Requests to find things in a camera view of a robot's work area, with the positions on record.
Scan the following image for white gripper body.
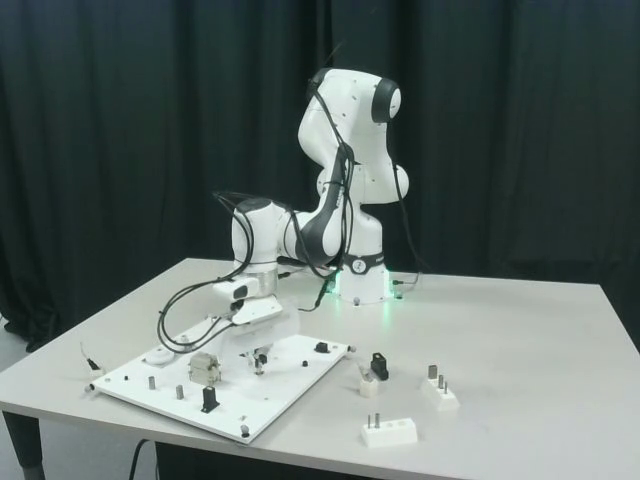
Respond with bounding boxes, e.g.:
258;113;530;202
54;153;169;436
218;297;313;359

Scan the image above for flat white mounting plate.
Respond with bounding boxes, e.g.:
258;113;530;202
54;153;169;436
227;294;285;326

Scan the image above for white task board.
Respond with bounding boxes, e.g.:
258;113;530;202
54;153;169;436
85;327;357;444

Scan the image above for grey waterproof plug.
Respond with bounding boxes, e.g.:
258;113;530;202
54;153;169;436
187;353;224;387

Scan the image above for black D-SUB plug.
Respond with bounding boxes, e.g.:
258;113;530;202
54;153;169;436
368;351;392;382

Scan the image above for white long peg holder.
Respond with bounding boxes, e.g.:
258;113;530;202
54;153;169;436
359;415;419;446

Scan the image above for white three-peg holder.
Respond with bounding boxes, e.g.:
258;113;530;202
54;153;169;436
418;377;460;413

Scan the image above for dark grey table leg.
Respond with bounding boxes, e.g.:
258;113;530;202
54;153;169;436
0;412;41;480

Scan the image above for black curtains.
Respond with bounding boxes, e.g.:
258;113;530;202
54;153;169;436
0;0;640;331

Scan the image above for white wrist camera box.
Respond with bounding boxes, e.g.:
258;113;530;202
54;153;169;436
212;280;259;301

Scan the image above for thin black rod with wire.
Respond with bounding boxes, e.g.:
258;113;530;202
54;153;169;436
299;264;335;314

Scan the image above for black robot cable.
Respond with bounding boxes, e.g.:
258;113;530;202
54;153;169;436
157;279;241;351
212;69;426;301

